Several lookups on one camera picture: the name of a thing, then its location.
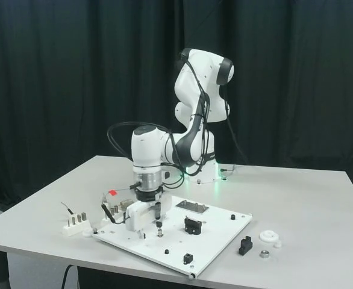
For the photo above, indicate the white large gear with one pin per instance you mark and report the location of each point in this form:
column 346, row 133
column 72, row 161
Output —
column 268, row 235

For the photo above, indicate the grey metal connector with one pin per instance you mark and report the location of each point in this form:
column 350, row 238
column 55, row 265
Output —
column 125, row 203

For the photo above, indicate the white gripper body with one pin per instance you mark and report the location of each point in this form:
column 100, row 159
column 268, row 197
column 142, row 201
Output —
column 135, row 218

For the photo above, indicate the white task board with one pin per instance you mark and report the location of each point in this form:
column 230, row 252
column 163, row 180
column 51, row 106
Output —
column 200, row 244

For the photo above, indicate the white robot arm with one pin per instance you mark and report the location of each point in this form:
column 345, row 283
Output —
column 206, row 78

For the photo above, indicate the black curtain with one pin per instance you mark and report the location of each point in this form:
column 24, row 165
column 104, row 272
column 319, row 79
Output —
column 44, row 60

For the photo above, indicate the metal square peg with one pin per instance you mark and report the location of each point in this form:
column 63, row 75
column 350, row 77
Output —
column 75, row 219
column 85, row 217
column 80, row 218

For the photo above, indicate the white peg holder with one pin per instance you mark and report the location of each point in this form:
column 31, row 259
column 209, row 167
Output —
column 104, row 222
column 74, row 230

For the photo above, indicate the black stepped plug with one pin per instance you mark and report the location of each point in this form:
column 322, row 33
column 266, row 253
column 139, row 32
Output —
column 244, row 247

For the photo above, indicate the black rod with red tag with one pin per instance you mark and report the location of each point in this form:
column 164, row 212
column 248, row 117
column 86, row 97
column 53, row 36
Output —
column 108, row 214

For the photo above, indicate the metal nut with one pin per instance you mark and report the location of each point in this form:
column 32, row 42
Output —
column 264, row 253

